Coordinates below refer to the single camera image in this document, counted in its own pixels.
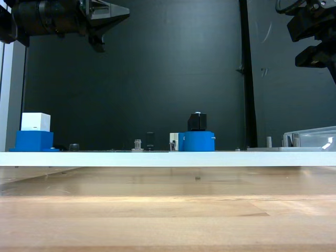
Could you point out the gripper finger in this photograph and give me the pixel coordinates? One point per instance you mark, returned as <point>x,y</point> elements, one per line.
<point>115,10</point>
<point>110,23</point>

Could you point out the white taskboard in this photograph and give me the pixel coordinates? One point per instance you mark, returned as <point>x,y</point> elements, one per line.
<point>168,158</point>

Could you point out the white cube plug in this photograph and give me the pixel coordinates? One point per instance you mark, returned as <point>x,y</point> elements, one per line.
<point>35,122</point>

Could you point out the clear plastic tub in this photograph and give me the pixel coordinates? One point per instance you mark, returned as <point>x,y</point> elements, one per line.
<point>315,139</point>

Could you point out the small grey pin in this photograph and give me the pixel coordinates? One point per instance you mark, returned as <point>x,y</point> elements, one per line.
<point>269,143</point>

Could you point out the grey metal block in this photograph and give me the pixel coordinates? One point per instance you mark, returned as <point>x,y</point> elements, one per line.
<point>275,149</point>

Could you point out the small blue holder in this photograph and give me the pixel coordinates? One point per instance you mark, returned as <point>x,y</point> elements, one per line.
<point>31,141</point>

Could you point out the black plug block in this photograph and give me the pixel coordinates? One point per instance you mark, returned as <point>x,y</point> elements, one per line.
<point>197,122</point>

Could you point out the blue round holder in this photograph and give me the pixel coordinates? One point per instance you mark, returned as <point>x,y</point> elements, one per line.
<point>198,141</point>

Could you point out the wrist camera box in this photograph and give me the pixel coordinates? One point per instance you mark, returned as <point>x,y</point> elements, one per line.
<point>309,56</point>

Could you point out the grey metal wall post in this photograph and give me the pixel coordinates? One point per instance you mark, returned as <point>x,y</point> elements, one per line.
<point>17,105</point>

